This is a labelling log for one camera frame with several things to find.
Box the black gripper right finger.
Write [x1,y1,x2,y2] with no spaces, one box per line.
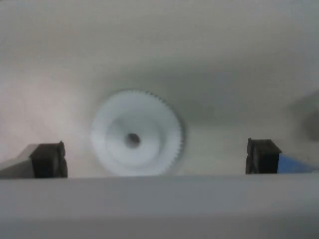
[245,138,319,175]

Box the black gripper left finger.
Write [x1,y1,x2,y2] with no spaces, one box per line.
[0,140,68,179]

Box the white large gear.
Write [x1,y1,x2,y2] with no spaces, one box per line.
[90,89,186,177]

